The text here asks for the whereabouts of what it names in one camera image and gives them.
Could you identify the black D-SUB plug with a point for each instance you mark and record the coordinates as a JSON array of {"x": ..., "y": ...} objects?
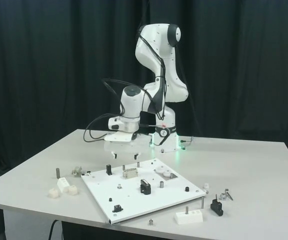
[{"x": 216, "y": 207}]

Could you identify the white small gear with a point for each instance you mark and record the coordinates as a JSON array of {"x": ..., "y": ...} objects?
[{"x": 206, "y": 186}]

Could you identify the white long peg holder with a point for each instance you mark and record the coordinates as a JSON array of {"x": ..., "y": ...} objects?
[
  {"x": 190, "y": 217},
  {"x": 64, "y": 184}
]

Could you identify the white small plug holder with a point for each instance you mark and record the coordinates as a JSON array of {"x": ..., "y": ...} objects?
[
  {"x": 53, "y": 194},
  {"x": 72, "y": 190}
]

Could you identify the large metal round peg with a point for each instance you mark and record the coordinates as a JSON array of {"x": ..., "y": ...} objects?
[{"x": 58, "y": 173}]

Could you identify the white task board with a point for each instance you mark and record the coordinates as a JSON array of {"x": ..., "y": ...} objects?
[{"x": 134, "y": 202}]

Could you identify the black curtain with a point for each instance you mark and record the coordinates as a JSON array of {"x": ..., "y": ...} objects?
[{"x": 34, "y": 62}]

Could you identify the small metal round peg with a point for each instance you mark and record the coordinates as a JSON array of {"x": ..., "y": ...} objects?
[{"x": 186, "y": 210}]

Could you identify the small clear Ethernet plug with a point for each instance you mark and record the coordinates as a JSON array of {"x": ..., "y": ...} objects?
[{"x": 151, "y": 222}]

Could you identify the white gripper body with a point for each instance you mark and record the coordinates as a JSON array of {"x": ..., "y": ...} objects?
[{"x": 121, "y": 147}]

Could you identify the flat white mounting plate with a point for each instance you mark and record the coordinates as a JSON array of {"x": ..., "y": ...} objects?
[{"x": 120, "y": 137}]

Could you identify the metal bolt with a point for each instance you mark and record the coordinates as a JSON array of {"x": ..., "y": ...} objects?
[{"x": 230, "y": 195}]

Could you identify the black controller cabinet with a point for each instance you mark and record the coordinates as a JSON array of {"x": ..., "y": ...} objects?
[{"x": 96, "y": 232}]

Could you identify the white large gear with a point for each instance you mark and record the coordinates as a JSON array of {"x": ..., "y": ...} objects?
[{"x": 160, "y": 170}]

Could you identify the white medium gear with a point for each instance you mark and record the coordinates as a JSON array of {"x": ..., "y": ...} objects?
[{"x": 167, "y": 173}]

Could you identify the black USB plug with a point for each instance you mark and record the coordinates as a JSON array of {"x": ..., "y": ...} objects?
[{"x": 87, "y": 172}]

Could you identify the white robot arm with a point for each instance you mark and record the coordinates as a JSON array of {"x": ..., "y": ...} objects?
[{"x": 159, "y": 50}]

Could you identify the thin metal round peg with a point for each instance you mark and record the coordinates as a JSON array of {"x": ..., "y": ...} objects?
[{"x": 202, "y": 202}]

